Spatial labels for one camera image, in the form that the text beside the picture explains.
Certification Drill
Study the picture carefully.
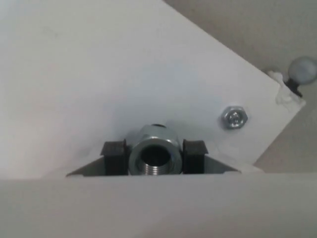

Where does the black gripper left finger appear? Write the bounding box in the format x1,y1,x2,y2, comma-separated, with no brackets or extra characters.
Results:
64,139,128,178

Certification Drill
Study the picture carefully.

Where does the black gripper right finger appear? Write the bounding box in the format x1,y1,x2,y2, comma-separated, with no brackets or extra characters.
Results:
182,139,240,175

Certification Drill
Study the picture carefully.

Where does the white task board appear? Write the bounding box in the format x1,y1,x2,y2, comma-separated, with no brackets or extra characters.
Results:
0,0,307,179

